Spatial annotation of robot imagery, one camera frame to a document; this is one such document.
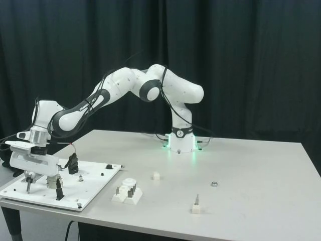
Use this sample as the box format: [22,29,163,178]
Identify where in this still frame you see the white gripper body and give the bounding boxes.
[9,151,60,177]

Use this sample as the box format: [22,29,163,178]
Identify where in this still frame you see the white round peg holder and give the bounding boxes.
[110,192,127,203]

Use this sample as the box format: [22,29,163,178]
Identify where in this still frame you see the white square peg holder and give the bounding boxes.
[121,187,144,205]

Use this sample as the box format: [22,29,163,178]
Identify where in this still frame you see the beige waterproof plug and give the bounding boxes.
[46,175,60,189]

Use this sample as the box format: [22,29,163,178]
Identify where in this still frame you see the white mounting plate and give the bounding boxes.
[5,140,35,152]

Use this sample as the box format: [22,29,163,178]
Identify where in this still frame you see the black Ethernet plug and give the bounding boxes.
[55,175,65,202]

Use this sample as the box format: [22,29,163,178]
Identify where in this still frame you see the black D-SUB plug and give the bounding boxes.
[68,152,79,175]

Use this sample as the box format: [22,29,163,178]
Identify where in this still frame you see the black table leg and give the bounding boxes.
[1,205,23,241]

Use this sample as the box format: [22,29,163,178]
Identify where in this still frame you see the white task board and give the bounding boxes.
[0,160,124,211]

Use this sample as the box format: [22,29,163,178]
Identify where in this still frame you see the white small gear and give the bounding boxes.
[122,177,137,188]

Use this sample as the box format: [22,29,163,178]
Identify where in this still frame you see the black curtain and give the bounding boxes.
[0,0,321,166]

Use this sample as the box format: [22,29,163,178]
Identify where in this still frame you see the silver flange ring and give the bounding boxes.
[29,129,49,147]

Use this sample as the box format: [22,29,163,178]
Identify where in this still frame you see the black power cable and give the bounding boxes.
[65,220,79,241]

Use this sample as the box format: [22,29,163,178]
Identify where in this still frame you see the black base cable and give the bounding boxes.
[141,131,169,142]

